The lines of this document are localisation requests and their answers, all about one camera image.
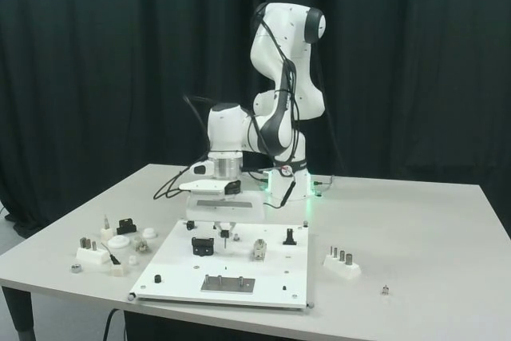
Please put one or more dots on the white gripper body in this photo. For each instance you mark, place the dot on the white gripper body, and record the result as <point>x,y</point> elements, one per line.
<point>223,211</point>

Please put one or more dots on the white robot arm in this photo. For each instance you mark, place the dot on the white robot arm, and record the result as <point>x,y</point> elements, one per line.
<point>307,93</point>

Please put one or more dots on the medium metal round peg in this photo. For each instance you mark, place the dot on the medium metal round peg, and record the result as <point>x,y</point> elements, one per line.
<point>342,255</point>

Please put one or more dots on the white round peg holder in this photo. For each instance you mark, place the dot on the white round peg holder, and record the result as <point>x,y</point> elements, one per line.
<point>343,271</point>

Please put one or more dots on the large metal round peg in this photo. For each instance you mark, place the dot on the large metal round peg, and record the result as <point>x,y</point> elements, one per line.
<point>349,258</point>

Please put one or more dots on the white square peg holder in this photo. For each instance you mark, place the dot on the white square peg holder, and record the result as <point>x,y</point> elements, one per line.
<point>93,258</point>

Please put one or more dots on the large metal square peg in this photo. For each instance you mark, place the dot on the large metal square peg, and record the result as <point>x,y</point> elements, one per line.
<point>83,243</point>

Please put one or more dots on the white task board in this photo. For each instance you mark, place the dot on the white task board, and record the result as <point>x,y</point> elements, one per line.
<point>171,265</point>

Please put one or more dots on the white medium gear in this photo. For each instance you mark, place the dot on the white medium gear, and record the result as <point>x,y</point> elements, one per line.
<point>149,234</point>

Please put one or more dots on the beige metal connector block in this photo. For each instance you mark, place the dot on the beige metal connector block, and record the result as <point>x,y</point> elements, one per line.
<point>139,246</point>

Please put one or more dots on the white small gear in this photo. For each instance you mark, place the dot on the white small gear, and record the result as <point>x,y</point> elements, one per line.
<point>133,260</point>

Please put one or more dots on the black D-SUB plug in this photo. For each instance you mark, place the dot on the black D-SUB plug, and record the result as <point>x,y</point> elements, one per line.
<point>127,227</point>

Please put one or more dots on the white large gear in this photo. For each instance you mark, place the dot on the white large gear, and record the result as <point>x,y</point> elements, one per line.
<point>119,243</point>

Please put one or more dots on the black Ethernet plug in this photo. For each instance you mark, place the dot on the black Ethernet plug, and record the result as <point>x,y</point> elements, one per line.
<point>116,263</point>

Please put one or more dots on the white Ethernet plug holder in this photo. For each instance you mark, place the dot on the white Ethernet plug holder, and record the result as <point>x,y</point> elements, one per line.
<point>118,271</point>

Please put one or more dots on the small white plug holder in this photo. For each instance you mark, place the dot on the small white plug holder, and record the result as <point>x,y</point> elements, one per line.
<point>106,234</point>

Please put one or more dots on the metal USB plug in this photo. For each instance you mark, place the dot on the metal USB plug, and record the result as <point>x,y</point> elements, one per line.
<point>105,222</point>

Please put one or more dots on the metal hex nut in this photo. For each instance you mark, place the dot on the metal hex nut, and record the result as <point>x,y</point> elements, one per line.
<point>75,268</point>

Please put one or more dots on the small metal bolt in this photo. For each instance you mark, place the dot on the small metal bolt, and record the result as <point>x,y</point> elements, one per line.
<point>384,289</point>

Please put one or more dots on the black curtain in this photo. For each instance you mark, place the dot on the black curtain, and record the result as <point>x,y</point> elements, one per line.
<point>80,57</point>

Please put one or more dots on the black table leg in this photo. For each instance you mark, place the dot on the black table leg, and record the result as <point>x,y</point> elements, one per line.
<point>18,309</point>

